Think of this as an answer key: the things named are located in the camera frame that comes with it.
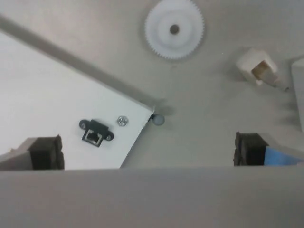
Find white large gear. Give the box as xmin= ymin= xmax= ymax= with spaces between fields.
xmin=144 ymin=0 xmax=206 ymax=61

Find white task board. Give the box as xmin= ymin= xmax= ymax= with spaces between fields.
xmin=0 ymin=30 xmax=165 ymax=171

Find clear Ethernet plug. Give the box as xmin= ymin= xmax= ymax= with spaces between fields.
xmin=251 ymin=60 xmax=291 ymax=92

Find white Ethernet plug holder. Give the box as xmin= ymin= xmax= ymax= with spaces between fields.
xmin=235 ymin=47 xmax=278 ymax=86

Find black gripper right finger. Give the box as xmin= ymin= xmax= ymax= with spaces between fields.
xmin=234 ymin=131 xmax=304 ymax=167

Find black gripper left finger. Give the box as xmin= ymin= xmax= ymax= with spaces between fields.
xmin=0 ymin=134 xmax=65 ymax=171

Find white USB plug holder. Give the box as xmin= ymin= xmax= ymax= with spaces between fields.
xmin=290 ymin=55 xmax=304 ymax=133

